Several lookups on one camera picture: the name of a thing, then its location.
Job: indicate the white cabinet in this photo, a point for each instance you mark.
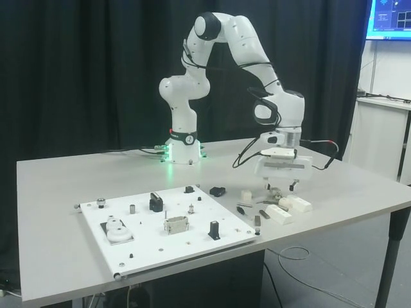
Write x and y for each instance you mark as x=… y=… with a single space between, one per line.
x=379 y=141

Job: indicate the black Ethernet plug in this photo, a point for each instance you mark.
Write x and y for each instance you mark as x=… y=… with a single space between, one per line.
x=189 y=190

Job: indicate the black curtains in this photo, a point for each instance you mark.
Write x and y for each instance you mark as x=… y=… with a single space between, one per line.
x=80 y=64

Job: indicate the white medium gear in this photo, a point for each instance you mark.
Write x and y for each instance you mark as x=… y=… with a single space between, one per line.
x=115 y=226

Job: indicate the black bar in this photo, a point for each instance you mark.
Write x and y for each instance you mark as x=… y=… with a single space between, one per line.
x=264 y=214

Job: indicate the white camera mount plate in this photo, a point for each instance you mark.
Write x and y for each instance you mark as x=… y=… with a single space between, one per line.
x=277 y=152

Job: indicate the black USB plug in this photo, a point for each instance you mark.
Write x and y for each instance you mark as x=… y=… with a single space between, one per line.
x=214 y=231

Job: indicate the black D-SUB plug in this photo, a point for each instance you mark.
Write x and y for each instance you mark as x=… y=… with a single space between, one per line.
x=155 y=202

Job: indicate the grey table leg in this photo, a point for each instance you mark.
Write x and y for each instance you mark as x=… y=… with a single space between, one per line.
x=389 y=253

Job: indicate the metal square peg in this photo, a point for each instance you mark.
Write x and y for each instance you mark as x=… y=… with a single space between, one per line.
x=257 y=221

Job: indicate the white large gear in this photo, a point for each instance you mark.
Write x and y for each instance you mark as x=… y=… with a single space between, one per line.
x=121 y=236

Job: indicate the metal bolt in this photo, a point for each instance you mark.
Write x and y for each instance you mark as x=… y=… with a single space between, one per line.
x=101 y=203

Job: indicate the thin metal pin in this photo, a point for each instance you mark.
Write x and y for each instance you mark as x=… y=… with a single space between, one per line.
x=266 y=202

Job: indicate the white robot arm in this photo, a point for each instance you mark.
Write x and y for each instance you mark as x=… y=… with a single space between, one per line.
x=247 y=48

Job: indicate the long white holder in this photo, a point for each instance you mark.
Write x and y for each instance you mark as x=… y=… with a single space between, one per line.
x=301 y=203
x=281 y=215

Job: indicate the blue screen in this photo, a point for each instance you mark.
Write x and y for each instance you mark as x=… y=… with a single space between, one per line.
x=390 y=19

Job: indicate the small white holder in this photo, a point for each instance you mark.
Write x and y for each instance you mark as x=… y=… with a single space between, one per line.
x=284 y=203
x=245 y=195

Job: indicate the black rod with red tag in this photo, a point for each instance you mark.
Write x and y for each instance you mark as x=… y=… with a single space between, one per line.
x=328 y=164

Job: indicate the white task board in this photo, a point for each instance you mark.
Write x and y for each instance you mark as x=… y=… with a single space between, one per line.
x=154 y=244

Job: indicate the black plug housing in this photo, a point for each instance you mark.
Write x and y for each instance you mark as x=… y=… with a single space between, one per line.
x=217 y=191

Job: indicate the white small gear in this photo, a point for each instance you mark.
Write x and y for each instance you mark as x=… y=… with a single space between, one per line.
x=113 y=220

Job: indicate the metal BNC plug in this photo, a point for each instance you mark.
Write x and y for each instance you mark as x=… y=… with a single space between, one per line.
x=191 y=209

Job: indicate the metal round peg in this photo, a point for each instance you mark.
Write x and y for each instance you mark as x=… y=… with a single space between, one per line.
x=244 y=204
x=132 y=208

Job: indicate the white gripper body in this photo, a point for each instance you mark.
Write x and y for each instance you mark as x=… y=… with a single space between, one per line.
x=282 y=170

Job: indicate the grey metal waterproof plug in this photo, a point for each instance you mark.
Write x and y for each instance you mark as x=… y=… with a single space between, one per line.
x=276 y=192

